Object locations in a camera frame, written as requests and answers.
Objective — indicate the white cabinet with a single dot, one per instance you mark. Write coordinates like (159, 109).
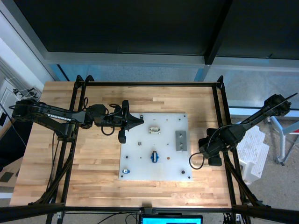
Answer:
(7, 102)

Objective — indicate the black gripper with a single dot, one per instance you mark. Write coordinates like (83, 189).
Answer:
(112, 121)
(208, 149)

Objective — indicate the white plastic step stool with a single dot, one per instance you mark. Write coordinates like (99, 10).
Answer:
(254, 151)

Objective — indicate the blue square holder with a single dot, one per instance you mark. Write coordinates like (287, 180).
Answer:
(129, 172)

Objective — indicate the blue laptop screen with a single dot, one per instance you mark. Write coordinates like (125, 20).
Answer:
(170, 220)

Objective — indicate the white task board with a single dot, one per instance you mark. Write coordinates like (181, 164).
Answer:
(144, 168)

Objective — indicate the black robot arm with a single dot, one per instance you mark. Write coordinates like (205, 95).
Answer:
(58, 117)
(252, 121)

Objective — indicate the black pad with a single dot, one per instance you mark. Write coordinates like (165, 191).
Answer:
(5, 177)

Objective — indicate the blue plastic mount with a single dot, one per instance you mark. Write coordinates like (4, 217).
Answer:
(151, 158)

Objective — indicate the grey metal stand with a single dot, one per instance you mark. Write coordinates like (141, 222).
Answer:
(282, 147)

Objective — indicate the grey metal block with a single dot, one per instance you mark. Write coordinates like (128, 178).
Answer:
(184, 140)

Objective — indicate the small black camera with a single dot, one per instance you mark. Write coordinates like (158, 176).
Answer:
(149, 210)

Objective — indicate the beige connector housing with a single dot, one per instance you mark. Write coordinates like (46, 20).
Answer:
(154, 130)

